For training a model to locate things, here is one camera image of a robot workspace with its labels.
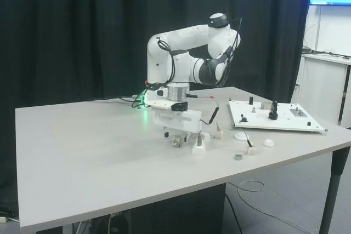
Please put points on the black rod with red tag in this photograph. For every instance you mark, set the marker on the black rod with red tag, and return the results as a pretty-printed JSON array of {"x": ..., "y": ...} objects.
[{"x": 214, "y": 114}]

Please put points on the small grey plug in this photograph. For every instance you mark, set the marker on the small grey plug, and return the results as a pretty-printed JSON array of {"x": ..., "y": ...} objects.
[{"x": 218, "y": 126}]

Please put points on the long white peg holder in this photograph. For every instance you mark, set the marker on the long white peg holder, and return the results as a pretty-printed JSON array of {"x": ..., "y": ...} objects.
[{"x": 198, "y": 149}]

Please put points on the black curtain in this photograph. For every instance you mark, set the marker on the black curtain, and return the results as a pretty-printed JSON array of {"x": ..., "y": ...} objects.
[{"x": 68, "y": 25}]

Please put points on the dark table leg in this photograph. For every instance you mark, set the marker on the dark table leg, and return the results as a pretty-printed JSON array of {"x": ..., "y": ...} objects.
[{"x": 336, "y": 179}]

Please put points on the thick metal peg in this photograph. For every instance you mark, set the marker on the thick metal peg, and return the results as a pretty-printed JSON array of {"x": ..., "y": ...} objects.
[{"x": 199, "y": 140}]

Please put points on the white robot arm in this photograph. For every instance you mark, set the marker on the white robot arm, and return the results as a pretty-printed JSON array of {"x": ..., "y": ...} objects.
[{"x": 186, "y": 36}]

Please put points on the tall white plug holder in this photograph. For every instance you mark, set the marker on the tall white plug holder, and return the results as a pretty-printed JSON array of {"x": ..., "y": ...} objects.
[{"x": 206, "y": 137}]

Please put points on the white medium gear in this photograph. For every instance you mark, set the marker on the white medium gear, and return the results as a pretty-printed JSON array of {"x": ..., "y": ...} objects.
[{"x": 268, "y": 143}]

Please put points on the metal bolt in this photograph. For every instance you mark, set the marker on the metal bolt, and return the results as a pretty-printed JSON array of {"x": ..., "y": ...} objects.
[{"x": 237, "y": 156}]

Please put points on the white task board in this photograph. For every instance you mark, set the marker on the white task board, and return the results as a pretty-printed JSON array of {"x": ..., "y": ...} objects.
[{"x": 277, "y": 123}]

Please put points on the white cabinet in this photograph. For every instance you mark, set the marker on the white cabinet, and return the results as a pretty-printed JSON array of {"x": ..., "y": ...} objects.
[{"x": 321, "y": 88}]

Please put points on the white large gear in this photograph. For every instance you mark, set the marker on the white large gear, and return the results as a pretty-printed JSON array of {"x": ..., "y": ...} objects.
[{"x": 240, "y": 136}]

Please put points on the small white plug holder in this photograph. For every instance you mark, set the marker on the small white plug holder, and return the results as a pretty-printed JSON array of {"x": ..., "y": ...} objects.
[{"x": 218, "y": 134}]

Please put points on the metal waterproof plug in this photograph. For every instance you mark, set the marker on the metal waterproof plug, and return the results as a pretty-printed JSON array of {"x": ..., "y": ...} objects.
[{"x": 175, "y": 143}]

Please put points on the low white plug holder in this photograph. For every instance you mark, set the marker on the low white plug holder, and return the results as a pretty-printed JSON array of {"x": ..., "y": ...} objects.
[{"x": 252, "y": 151}]

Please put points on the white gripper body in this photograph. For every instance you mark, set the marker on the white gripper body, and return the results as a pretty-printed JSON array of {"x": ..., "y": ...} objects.
[{"x": 178, "y": 124}]

